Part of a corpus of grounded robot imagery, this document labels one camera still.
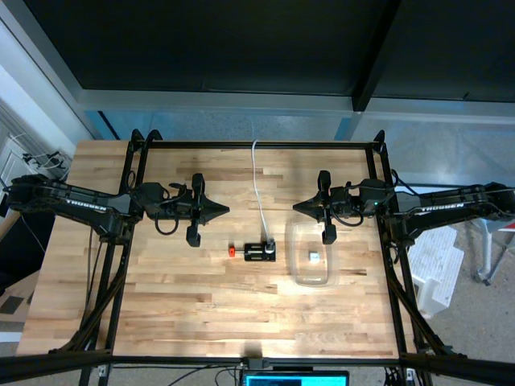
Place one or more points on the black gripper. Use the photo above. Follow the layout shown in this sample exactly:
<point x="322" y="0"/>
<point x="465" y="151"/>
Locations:
<point x="196" y="209"/>
<point x="338" y="204"/>

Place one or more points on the black power plug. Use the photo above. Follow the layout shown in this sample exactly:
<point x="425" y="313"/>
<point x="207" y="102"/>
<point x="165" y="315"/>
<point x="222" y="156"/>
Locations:
<point x="271" y="245"/>

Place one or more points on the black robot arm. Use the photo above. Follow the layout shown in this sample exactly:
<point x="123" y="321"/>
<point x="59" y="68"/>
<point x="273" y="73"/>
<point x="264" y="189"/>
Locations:
<point x="92" y="205"/>
<point x="442" y="207"/>

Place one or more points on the clear plastic tub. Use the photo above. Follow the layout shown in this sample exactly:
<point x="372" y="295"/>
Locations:
<point x="301" y="241"/>

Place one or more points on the small white cube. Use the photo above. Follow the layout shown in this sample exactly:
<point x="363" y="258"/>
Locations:
<point x="314" y="256"/>

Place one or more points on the black vise with orange knob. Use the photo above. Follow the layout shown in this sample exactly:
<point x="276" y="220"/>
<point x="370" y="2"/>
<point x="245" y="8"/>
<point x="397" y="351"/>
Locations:
<point x="253" y="252"/>

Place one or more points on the white plastic step stool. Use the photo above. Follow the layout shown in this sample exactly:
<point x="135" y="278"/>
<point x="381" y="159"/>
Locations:
<point x="436" y="257"/>

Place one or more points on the screen with blue edge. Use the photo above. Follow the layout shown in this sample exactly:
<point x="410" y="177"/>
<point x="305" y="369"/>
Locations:
<point x="293" y="380"/>

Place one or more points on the grey metal stand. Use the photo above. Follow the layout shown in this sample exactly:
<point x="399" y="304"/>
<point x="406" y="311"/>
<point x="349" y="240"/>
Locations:
<point x="487" y="241"/>

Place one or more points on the brown cardboard box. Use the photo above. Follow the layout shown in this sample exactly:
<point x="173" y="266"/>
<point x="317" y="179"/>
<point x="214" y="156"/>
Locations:
<point x="16" y="289"/>

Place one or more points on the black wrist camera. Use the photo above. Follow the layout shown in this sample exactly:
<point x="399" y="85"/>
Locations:
<point x="152" y="192"/>
<point x="376" y="195"/>

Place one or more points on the black metal frame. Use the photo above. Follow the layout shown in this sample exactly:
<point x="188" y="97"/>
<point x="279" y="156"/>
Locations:
<point x="181" y="360"/>

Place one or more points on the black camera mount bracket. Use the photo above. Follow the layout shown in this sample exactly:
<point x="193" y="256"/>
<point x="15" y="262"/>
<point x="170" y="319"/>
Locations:
<point x="254" y="363"/>

